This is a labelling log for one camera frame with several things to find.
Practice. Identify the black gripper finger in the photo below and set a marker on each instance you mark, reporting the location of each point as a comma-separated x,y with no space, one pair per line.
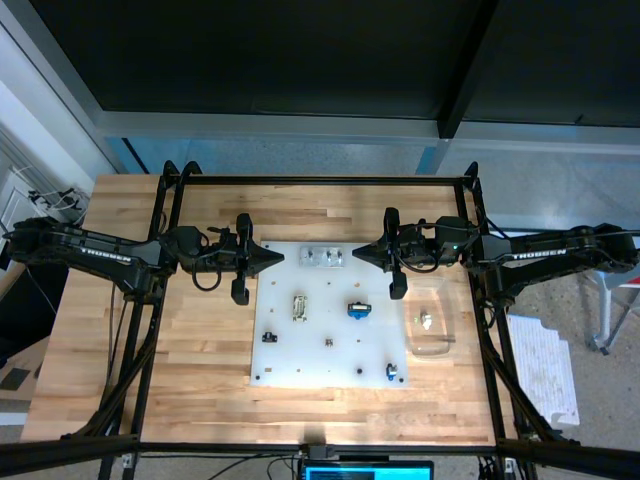
260,265
260,251
376,247
376,260

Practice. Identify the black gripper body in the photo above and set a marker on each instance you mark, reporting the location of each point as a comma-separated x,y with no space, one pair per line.
392,222
241,225

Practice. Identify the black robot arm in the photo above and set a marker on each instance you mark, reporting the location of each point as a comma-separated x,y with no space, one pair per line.
535,255
100,252

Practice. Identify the blue black D-sub connector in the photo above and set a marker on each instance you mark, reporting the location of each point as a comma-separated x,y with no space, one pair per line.
359,311

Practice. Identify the beige connector housing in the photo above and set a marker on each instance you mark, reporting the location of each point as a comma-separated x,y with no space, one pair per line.
299,307

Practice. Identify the aluminium clamp block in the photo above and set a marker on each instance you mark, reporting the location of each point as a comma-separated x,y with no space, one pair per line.
322,256

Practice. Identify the small black clamp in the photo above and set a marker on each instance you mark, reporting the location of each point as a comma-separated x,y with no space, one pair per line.
270,337

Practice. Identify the clear plastic tub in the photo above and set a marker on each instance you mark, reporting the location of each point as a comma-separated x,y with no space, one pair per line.
437,347

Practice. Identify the white task board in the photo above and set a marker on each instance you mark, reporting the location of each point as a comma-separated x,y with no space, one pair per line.
310,360

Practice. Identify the blue RJ45 socket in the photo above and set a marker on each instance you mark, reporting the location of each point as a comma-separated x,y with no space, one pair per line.
391,372

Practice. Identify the white foam pad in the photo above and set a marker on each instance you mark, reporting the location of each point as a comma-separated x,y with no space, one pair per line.
545,370

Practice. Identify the laptop screen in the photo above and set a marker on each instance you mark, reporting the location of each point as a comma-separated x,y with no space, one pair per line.
365,472

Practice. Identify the grey metal stand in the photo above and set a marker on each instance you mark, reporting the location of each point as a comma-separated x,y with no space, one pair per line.
605,315

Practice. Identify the red white object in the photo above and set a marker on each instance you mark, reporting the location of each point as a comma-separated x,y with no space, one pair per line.
631,282

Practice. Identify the cardboard box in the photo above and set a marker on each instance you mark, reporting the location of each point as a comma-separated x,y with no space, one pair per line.
20,360

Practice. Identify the black metal frame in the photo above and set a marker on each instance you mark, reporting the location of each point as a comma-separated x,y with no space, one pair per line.
320,180

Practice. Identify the black vertical post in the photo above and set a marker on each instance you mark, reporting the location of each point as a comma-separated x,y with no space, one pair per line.
467,75

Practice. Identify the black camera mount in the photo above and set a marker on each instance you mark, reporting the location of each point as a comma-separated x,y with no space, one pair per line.
320,450

